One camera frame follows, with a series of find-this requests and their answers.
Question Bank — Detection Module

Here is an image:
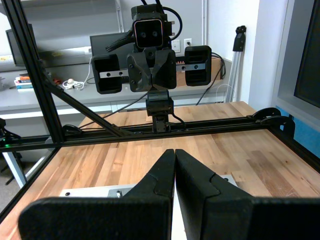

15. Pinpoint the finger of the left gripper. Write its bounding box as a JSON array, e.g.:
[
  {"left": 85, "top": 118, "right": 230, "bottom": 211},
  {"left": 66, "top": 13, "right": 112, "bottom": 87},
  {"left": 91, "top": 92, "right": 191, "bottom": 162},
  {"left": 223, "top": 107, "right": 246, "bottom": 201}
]
[
  {"left": 127, "top": 51, "right": 153, "bottom": 93},
  {"left": 151, "top": 49, "right": 177, "bottom": 90}
]

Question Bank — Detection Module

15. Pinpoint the grey metal plate with posts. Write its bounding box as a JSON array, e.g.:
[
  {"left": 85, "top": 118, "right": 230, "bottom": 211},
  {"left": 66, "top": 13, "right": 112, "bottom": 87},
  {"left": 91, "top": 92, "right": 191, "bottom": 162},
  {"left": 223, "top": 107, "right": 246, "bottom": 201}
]
[{"left": 107, "top": 187, "right": 133, "bottom": 199}]

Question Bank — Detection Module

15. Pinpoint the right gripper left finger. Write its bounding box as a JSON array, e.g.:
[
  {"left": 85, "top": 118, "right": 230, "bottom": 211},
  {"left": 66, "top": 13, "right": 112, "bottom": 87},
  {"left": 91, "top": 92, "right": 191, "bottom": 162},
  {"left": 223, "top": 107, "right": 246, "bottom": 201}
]
[{"left": 18, "top": 149, "right": 175, "bottom": 240}]

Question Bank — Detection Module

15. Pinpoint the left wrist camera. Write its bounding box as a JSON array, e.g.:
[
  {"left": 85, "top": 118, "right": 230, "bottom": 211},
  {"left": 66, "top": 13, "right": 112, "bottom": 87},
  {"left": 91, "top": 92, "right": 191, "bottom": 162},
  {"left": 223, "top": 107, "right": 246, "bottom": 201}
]
[{"left": 130, "top": 4, "right": 176, "bottom": 50}]

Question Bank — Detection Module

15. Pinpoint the white cable bundle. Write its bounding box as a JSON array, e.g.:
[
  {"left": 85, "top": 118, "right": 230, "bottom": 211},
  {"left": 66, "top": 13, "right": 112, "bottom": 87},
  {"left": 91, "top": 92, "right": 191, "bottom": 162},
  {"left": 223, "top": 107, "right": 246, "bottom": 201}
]
[{"left": 61, "top": 78, "right": 86, "bottom": 91}]

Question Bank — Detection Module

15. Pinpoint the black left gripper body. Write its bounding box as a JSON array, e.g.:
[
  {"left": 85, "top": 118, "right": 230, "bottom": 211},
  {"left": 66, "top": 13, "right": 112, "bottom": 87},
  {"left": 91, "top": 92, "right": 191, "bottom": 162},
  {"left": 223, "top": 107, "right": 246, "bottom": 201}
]
[{"left": 91, "top": 45, "right": 213, "bottom": 95}]

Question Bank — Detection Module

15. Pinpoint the grey tripod stand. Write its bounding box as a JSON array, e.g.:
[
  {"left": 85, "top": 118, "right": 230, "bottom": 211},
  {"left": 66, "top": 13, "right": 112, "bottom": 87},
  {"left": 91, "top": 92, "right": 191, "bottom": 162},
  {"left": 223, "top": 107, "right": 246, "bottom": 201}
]
[{"left": 225, "top": 24, "right": 248, "bottom": 104}]

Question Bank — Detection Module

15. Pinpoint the stack of books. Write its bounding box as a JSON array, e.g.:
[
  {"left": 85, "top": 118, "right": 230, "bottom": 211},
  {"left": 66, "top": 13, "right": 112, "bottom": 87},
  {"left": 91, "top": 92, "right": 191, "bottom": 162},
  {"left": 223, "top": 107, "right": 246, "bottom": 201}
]
[{"left": 13, "top": 75, "right": 35, "bottom": 93}]

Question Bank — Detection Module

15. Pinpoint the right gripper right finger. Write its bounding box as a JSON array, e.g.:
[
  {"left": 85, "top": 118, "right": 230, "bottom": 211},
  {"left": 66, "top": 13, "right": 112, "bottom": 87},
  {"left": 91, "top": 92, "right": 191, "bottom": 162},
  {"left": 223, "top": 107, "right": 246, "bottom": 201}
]
[{"left": 175, "top": 149, "right": 320, "bottom": 240}]

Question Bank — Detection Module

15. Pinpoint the black aluminium frame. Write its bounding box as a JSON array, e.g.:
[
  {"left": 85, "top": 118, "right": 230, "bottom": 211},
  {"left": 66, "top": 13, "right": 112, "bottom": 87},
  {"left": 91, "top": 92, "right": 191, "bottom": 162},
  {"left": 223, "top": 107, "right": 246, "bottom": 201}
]
[{"left": 0, "top": 0, "right": 320, "bottom": 221}]

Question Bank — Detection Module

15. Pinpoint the grey desk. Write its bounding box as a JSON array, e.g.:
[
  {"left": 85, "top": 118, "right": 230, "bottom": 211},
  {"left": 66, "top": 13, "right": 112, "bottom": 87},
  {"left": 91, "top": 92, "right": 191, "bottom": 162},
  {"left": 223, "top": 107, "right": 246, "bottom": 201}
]
[{"left": 0, "top": 81, "right": 232, "bottom": 121}]

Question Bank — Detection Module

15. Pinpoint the black computer monitor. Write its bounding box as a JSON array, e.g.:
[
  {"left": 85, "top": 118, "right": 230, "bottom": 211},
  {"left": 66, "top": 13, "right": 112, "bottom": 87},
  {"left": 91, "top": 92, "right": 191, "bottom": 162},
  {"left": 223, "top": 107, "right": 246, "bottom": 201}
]
[
  {"left": 89, "top": 31, "right": 137, "bottom": 66},
  {"left": 5, "top": 22, "right": 38, "bottom": 68}
]

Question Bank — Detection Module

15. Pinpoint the white task board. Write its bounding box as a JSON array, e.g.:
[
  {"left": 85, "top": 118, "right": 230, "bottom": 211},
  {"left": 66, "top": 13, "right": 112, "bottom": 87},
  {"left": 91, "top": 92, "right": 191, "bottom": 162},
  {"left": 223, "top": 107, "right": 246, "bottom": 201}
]
[{"left": 58, "top": 174, "right": 239, "bottom": 240}]

